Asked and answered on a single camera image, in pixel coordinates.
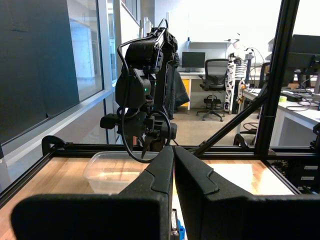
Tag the black metal frame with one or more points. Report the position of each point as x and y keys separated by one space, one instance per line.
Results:
x=276 y=75

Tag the white desk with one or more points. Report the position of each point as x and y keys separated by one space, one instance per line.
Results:
x=193 y=75
x=295 y=115

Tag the black hanging jacket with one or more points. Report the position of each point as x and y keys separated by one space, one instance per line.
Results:
x=178 y=87

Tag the yellow drawer cabinet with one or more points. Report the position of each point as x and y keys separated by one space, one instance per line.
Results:
x=185 y=92

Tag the black office chair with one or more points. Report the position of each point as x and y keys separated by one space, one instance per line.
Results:
x=215 y=80
x=263 y=75

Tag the blue d-sub connector mount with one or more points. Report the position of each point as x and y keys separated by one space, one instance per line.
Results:
x=178 y=227

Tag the white mounting board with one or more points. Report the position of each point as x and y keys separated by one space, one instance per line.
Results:
x=176 y=202

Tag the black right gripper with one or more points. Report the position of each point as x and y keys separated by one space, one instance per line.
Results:
x=132 y=122

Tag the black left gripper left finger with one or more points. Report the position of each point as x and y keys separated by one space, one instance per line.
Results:
x=100 y=215

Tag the white lattice figure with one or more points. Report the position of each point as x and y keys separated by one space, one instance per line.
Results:
x=231 y=80

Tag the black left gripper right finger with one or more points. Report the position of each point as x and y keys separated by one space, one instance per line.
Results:
x=237 y=217

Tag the green tape roll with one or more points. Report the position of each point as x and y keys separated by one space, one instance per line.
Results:
x=283 y=99

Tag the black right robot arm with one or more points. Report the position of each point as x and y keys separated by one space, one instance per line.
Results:
x=140 y=52

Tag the clear plastic tub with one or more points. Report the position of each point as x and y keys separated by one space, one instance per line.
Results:
x=112 y=172

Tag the black computer monitor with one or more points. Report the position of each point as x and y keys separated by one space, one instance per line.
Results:
x=193 y=60
x=303 y=50

